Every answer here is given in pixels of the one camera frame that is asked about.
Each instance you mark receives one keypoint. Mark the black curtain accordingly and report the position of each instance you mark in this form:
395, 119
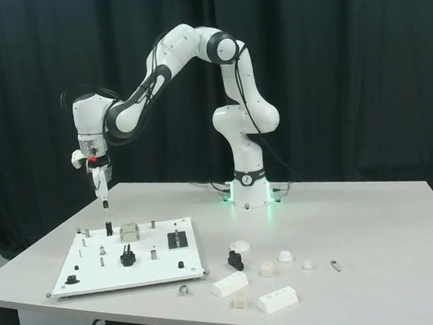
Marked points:
343, 68

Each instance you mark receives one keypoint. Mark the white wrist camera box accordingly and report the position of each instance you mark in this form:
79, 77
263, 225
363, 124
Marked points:
77, 159

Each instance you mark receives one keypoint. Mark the long white holder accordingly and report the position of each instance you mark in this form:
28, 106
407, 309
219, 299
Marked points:
230, 285
277, 299

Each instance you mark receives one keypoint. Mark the white large gear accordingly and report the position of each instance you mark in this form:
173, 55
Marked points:
239, 246

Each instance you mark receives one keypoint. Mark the white small gear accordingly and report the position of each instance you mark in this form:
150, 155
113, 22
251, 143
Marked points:
307, 265

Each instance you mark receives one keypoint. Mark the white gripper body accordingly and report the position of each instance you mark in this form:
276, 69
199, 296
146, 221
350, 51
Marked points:
99, 182

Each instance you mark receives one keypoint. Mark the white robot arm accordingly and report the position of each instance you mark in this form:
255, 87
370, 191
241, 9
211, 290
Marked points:
244, 157

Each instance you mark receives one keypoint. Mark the small white holder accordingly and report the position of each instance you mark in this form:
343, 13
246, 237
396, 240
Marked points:
268, 269
240, 301

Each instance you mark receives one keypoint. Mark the metal Ethernet plug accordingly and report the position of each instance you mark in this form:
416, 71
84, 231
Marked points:
335, 265

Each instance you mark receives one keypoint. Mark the metal bolt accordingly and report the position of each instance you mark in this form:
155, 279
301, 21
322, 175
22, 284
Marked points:
182, 290

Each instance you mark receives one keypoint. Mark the black D-SUB plug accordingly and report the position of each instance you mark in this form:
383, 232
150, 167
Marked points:
235, 259

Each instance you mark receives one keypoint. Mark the white medium gear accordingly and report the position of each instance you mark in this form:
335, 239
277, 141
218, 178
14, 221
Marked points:
285, 257

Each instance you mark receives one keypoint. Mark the black USB plug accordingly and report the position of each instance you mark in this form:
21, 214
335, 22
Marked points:
105, 206

